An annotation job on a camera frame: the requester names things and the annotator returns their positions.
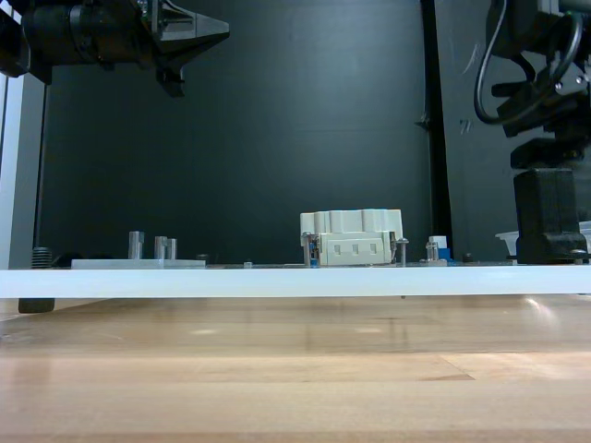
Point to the black connector housing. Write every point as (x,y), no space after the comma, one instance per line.
(545,207)

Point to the black board screw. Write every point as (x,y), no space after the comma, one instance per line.
(202,257)
(469,257)

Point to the white taskboard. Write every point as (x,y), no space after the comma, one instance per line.
(277,281)

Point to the black threaded leg screw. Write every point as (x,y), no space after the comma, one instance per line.
(41,258)

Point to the small blue and white connector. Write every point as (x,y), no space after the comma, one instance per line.
(441,254)

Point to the grey metal plate with posts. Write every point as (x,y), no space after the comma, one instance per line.
(138,264)

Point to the grey connector socket with standoffs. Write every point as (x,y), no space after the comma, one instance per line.
(355,249)

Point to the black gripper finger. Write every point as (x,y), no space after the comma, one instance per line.
(194,32)

